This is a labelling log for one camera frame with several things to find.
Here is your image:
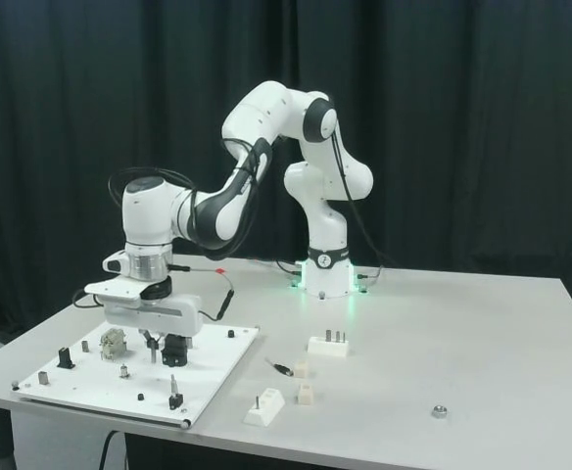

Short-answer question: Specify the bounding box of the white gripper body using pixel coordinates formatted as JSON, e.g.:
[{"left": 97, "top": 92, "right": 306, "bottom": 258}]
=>
[{"left": 102, "top": 295, "right": 205, "bottom": 340}]

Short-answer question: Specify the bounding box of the white square peg holder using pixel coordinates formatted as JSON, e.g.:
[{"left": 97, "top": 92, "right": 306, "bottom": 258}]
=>
[{"left": 243, "top": 389, "right": 286, "bottom": 428}]

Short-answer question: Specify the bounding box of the white round peg holder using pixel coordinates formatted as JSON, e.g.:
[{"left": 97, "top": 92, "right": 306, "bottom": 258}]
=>
[{"left": 307, "top": 335, "right": 352, "bottom": 359}]

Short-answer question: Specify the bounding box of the black D-SUB plug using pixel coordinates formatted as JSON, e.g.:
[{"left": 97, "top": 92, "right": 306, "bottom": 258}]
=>
[{"left": 161, "top": 334, "right": 190, "bottom": 369}]

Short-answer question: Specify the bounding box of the beige connector plug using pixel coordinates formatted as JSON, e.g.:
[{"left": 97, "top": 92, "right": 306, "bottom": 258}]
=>
[{"left": 99, "top": 328, "right": 130, "bottom": 362}]

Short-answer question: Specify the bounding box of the white flat mounting plate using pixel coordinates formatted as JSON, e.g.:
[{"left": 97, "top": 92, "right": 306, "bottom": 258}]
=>
[{"left": 83, "top": 280, "right": 146, "bottom": 303}]

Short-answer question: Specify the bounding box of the white task board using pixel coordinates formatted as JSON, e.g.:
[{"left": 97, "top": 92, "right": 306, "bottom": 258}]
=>
[{"left": 11, "top": 312, "right": 262, "bottom": 432}]

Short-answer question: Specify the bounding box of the black curtain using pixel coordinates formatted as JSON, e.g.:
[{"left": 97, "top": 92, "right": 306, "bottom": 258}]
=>
[{"left": 0, "top": 0, "right": 572, "bottom": 334}]

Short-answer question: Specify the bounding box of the thin black rod on wire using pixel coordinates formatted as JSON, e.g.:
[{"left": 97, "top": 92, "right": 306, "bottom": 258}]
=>
[{"left": 167, "top": 263, "right": 237, "bottom": 322}]

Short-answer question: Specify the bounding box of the thick black power cable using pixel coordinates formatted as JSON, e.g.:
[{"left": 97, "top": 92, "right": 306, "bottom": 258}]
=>
[{"left": 99, "top": 429, "right": 126, "bottom": 470}]

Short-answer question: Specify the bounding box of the black plug with short cable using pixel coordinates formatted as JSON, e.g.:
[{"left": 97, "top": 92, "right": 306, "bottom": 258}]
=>
[{"left": 264, "top": 357, "right": 295, "bottom": 378}]

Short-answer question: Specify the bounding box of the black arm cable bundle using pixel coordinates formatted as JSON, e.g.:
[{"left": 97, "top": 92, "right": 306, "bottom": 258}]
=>
[{"left": 108, "top": 100, "right": 383, "bottom": 275}]

